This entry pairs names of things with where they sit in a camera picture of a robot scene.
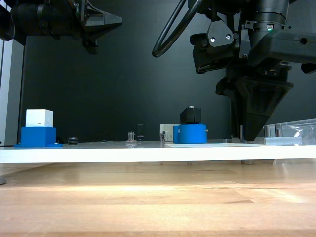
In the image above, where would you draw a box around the white cube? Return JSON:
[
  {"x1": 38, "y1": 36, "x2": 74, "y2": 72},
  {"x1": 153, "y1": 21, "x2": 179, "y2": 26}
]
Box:
[{"x1": 26, "y1": 109, "x2": 54, "y2": 128}]

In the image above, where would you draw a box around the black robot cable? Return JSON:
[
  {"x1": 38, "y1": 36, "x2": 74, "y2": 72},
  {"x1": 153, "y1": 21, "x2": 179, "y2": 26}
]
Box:
[
  {"x1": 152, "y1": 0, "x2": 214, "y2": 59},
  {"x1": 161, "y1": 0, "x2": 207, "y2": 54}
]

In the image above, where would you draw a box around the clear plastic tub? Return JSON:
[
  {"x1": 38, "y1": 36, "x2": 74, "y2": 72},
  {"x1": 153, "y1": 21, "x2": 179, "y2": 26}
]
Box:
[{"x1": 263, "y1": 118, "x2": 316, "y2": 147}]

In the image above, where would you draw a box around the blue round holder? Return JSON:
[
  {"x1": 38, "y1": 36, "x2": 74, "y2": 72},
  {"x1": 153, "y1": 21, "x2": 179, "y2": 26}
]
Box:
[{"x1": 172, "y1": 124, "x2": 208, "y2": 144}]

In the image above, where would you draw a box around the aluminium plate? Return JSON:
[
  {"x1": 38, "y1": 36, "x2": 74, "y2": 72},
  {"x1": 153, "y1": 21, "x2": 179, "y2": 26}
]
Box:
[{"x1": 265, "y1": 137, "x2": 303, "y2": 146}]

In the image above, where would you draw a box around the blue square holder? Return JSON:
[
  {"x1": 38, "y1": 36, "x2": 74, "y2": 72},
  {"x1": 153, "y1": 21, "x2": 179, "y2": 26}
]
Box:
[{"x1": 13, "y1": 126, "x2": 64, "y2": 149}]

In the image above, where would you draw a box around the white board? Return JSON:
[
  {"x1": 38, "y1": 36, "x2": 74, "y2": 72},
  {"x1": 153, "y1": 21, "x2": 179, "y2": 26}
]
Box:
[{"x1": 0, "y1": 142, "x2": 316, "y2": 164}]

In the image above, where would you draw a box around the clear plastic standoff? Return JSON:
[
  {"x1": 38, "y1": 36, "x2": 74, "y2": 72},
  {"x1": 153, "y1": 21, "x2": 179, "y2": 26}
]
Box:
[{"x1": 125, "y1": 131, "x2": 137, "y2": 146}]

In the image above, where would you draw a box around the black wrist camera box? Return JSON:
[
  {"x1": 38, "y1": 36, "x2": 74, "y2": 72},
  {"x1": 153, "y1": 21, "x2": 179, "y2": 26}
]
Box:
[{"x1": 189, "y1": 21, "x2": 237, "y2": 75}]

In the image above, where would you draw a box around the white connector housing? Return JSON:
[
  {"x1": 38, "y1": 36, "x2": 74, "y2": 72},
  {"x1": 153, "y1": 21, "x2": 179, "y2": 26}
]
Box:
[{"x1": 159, "y1": 124, "x2": 174, "y2": 143}]

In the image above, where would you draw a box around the black block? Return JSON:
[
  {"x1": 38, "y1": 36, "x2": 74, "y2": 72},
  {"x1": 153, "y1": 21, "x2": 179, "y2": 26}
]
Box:
[{"x1": 180, "y1": 105, "x2": 201, "y2": 124}]

